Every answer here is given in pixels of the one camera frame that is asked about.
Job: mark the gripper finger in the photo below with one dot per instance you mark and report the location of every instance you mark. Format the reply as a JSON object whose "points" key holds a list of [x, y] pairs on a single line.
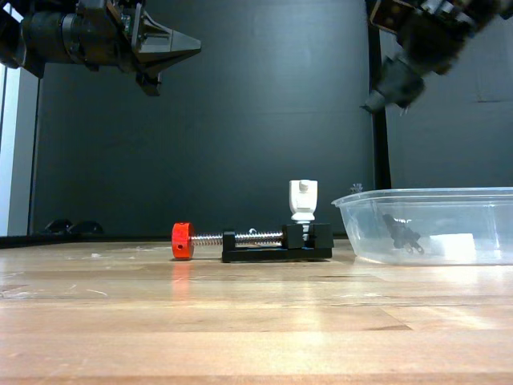
{"points": [[160, 40], [160, 60], [401, 82]]}

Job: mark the black power plug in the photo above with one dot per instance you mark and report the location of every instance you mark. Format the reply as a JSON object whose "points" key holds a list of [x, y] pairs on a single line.
{"points": [[401, 234]]}

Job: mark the clear plastic tub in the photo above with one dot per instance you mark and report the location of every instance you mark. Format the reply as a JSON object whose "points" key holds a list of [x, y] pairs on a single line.
{"points": [[368, 248]]}

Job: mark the small white block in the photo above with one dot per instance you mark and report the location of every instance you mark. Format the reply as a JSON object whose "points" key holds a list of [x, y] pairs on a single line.
{"points": [[457, 244]]}

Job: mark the black clamp with orange knob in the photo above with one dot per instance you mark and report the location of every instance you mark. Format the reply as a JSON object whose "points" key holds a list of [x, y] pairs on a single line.
{"points": [[276, 254]]}

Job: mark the black rounded bracket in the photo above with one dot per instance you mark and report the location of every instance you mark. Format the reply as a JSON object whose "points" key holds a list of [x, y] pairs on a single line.
{"points": [[60, 226], [87, 227]]}

